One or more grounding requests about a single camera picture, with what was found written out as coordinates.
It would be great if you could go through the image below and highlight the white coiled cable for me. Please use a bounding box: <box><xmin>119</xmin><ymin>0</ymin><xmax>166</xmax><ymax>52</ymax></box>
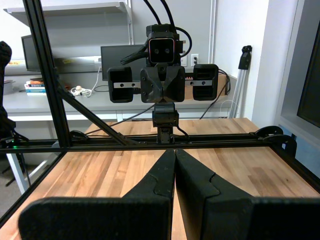
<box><xmin>70</xmin><ymin>66</ymin><xmax>102</xmax><ymax>98</ymax></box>

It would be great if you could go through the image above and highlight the stack of books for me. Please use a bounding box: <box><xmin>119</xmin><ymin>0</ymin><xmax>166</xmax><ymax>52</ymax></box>
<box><xmin>24</xmin><ymin>79</ymin><xmax>47</xmax><ymax>96</ymax></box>

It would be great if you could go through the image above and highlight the black and silver tripod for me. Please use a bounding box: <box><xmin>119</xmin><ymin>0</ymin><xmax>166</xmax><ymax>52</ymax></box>
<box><xmin>228</xmin><ymin>44</ymin><xmax>253</xmax><ymax>120</ymax></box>

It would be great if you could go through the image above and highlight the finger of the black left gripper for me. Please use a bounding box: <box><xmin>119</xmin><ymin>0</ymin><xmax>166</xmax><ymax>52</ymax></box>
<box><xmin>162</xmin><ymin>66</ymin><xmax>186</xmax><ymax>103</ymax></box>
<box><xmin>140</xmin><ymin>67</ymin><xmax>164</xmax><ymax>104</ymax></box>

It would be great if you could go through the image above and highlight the dark glass window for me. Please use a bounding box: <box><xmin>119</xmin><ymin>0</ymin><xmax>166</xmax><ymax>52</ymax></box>
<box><xmin>296</xmin><ymin>0</ymin><xmax>320</xmax><ymax>128</ymax></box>

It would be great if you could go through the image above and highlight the small dark computer monitor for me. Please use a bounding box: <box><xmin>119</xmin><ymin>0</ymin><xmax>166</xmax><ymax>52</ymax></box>
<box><xmin>21</xmin><ymin>34</ymin><xmax>55</xmax><ymax>73</ymax></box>

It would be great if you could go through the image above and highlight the wide dark computer monitor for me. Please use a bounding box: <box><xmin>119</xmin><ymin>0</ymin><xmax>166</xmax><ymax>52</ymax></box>
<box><xmin>100</xmin><ymin>44</ymin><xmax>149</xmax><ymax>82</ymax></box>

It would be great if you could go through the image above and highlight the grey desk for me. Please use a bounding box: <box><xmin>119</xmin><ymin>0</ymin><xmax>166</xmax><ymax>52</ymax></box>
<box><xmin>0</xmin><ymin>74</ymin><xmax>238</xmax><ymax>118</ymax></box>

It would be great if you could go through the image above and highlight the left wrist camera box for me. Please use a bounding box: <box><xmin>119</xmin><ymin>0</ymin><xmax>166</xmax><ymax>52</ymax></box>
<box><xmin>146</xmin><ymin>37</ymin><xmax>176</xmax><ymax>65</ymax></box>

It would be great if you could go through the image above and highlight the white table leg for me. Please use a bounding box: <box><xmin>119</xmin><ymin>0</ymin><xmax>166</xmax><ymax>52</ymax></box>
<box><xmin>6</xmin><ymin>152</ymin><xmax>31</xmax><ymax>195</ymax></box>

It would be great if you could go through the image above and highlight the brown wooden box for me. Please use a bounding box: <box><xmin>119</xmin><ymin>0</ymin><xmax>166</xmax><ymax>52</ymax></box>
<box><xmin>184</xmin><ymin>72</ymin><xmax>231</xmax><ymax>101</ymax></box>

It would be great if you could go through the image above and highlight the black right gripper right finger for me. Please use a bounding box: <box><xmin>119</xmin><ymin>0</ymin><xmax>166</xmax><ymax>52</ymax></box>
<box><xmin>174</xmin><ymin>148</ymin><xmax>320</xmax><ymax>240</ymax></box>

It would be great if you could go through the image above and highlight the white wall shelf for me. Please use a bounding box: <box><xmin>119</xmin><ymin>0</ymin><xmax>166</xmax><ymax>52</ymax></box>
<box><xmin>3</xmin><ymin>1</ymin><xmax>133</xmax><ymax>46</ymax></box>

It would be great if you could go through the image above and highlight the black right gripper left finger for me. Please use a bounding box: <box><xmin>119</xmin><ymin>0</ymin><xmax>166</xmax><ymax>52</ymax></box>
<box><xmin>18</xmin><ymin>148</ymin><xmax>175</xmax><ymax>240</ymax></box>

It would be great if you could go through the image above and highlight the black aluminium frame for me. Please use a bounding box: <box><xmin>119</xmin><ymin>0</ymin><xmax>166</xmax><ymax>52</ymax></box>
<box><xmin>0</xmin><ymin>0</ymin><xmax>320</xmax><ymax>226</ymax></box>

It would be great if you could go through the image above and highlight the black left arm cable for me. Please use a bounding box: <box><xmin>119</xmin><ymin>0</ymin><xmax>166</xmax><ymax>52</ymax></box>
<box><xmin>120</xmin><ymin>0</ymin><xmax>193</xmax><ymax>65</ymax></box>

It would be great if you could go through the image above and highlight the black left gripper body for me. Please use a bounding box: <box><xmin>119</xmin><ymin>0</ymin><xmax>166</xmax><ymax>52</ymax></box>
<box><xmin>107</xmin><ymin>63</ymin><xmax>220</xmax><ymax>104</ymax></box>

